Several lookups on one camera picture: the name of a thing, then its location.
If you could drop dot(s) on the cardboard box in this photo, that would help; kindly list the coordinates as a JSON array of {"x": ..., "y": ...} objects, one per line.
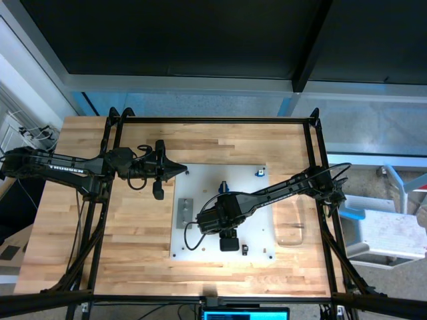
[{"x": 18, "y": 237}]

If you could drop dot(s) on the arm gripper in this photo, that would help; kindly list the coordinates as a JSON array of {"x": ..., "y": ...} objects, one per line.
[
  {"x": 229, "y": 245},
  {"x": 160, "y": 186}
]

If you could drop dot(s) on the small black table camera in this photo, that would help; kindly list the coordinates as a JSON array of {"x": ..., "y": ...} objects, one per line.
[{"x": 211, "y": 301}]

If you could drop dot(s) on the black aluminium frame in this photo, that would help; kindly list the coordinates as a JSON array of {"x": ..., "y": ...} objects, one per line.
[{"x": 213, "y": 120}]

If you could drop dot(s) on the white step stool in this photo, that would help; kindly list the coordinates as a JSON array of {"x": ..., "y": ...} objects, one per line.
[{"x": 390, "y": 233}]

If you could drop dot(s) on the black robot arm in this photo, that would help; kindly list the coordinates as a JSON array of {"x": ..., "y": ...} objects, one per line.
[
  {"x": 283, "y": 190},
  {"x": 66, "y": 168}
]

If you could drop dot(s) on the grey metal plate with pegs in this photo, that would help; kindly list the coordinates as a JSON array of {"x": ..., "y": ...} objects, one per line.
[{"x": 180, "y": 213}]

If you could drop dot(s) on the black clip block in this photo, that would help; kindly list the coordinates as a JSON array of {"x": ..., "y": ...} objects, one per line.
[{"x": 244, "y": 250}]

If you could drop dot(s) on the clear plastic tub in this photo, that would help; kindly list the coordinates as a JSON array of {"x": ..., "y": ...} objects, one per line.
[{"x": 290, "y": 240}]

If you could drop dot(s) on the white plastic board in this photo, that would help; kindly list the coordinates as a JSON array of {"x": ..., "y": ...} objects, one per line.
[{"x": 200, "y": 180}]

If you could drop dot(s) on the small blue white block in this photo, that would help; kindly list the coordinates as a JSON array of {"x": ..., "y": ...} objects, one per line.
[{"x": 259, "y": 173}]

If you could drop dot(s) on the blue round connector socket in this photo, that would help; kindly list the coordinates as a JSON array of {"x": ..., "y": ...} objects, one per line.
[{"x": 223, "y": 186}]

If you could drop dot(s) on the laptop screen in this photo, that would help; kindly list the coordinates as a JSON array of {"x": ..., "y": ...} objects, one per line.
[{"x": 243, "y": 315}]

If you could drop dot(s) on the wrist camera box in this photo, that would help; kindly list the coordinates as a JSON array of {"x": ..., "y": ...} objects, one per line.
[
  {"x": 203, "y": 223},
  {"x": 148, "y": 162}
]

